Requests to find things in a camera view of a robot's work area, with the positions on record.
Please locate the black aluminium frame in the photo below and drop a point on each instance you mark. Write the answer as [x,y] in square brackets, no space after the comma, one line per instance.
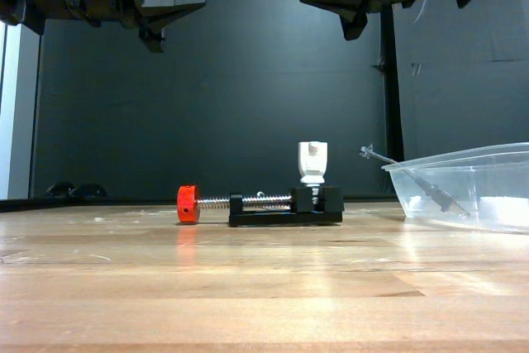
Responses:
[124,203]

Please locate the clear plastic tub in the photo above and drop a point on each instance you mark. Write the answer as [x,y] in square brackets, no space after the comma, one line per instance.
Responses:
[496,187]

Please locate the black vertical post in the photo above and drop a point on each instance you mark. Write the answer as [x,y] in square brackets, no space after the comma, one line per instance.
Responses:
[392,101]

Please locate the black table clamp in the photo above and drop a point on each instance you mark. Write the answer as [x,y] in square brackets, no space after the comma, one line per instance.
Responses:
[61,188]
[89,190]

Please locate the white power receptacle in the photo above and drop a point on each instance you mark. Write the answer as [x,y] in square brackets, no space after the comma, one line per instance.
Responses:
[313,163]

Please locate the black clamp red knob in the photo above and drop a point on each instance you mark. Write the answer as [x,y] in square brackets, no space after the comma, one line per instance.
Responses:
[285,216]

